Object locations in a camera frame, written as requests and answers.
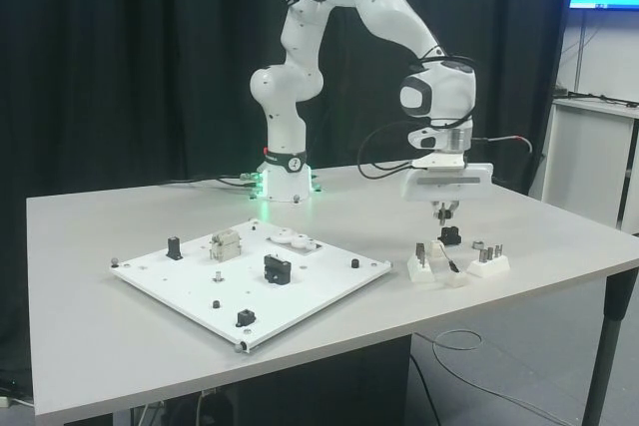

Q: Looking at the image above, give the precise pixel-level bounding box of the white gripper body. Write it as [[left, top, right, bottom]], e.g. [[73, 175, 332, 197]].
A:
[[401, 162, 494, 204]]

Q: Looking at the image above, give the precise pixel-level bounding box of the black D-SUB plug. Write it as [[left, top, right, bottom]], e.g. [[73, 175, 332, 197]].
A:
[[437, 225, 462, 247]]

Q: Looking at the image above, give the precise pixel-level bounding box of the white peg holder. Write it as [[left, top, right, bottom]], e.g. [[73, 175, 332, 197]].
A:
[[406, 252, 441, 284], [465, 253, 512, 278]]

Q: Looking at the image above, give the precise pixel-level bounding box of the white cabinet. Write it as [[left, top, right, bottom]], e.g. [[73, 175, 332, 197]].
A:
[[540, 96, 639, 236]]

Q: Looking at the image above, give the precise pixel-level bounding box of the black table leg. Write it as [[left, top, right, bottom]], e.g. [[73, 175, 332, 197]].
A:
[[584, 265, 633, 426]]

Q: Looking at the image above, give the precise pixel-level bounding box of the white task board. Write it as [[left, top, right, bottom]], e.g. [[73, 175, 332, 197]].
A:
[[109, 217, 392, 353]]

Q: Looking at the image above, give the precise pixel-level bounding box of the black curtain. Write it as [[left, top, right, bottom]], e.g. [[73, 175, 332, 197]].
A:
[[0, 0, 571, 383]]

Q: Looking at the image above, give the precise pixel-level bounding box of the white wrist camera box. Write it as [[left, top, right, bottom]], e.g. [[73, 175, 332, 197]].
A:
[[406, 128, 441, 152]]

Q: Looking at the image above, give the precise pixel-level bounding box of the thin grey floor cable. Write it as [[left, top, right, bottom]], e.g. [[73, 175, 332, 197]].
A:
[[430, 328, 505, 426]]

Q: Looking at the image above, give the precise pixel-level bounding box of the black cable on cabinet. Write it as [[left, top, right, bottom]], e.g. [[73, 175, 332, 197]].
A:
[[552, 89, 639, 109]]

